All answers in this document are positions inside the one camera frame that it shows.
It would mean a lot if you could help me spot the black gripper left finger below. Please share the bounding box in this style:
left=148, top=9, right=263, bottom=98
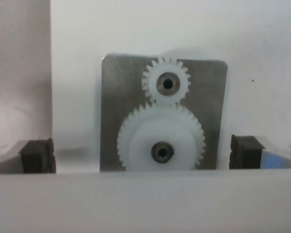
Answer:
left=0, top=136, right=57, bottom=175

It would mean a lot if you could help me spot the white small gear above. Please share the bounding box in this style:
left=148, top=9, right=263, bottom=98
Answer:
left=141, top=56, right=192, bottom=107

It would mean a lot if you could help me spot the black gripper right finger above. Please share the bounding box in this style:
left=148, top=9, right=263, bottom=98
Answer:
left=229, top=133, right=291, bottom=171

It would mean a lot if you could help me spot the white task board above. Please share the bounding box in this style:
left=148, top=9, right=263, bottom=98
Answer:
left=50, top=0, right=291, bottom=174

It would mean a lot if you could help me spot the white medium gear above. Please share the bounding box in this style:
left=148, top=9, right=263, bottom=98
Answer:
left=116, top=101, right=207, bottom=172

